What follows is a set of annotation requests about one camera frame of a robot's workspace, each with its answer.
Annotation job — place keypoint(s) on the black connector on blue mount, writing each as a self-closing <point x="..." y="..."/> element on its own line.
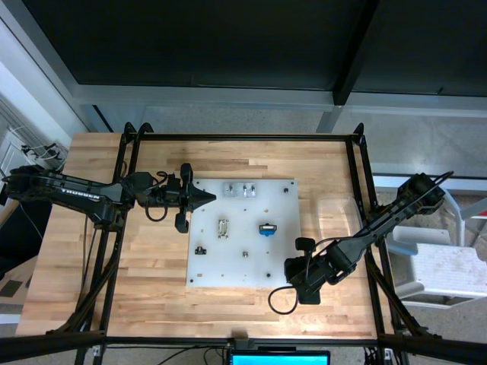
<point x="267" y="229"/>

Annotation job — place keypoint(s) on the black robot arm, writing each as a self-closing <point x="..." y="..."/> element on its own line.
<point x="80" y="192"/>
<point x="380" y="228"/>

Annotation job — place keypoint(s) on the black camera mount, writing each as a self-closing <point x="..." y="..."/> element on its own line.
<point x="240" y="342"/>

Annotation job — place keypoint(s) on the black metal frame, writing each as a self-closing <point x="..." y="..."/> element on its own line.
<point x="243" y="137"/>

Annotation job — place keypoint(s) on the black pillar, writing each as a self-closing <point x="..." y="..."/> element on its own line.
<point x="354" y="57"/>

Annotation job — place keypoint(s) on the white plastic chair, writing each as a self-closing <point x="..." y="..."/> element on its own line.
<point x="459" y="228"/>

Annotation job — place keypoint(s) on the beige rectangular connector housing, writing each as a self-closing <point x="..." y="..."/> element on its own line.
<point x="223" y="229"/>

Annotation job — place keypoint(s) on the white board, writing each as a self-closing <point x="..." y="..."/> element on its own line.
<point x="236" y="273"/>

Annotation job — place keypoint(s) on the brown cardboard box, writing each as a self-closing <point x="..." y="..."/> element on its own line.
<point x="15" y="273"/>

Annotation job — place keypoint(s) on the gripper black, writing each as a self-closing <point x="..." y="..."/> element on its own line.
<point x="316" y="272"/>
<point x="173" y="195"/>

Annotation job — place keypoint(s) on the clear plastic tub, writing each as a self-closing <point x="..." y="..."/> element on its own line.
<point x="336" y="228"/>

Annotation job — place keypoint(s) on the blue screen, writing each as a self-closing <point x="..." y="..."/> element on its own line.
<point x="277" y="359"/>

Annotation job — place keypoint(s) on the white plastic stool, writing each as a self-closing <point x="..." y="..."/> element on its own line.
<point x="449" y="266"/>

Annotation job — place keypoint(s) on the small black socket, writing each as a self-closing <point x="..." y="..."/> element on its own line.
<point x="200" y="250"/>

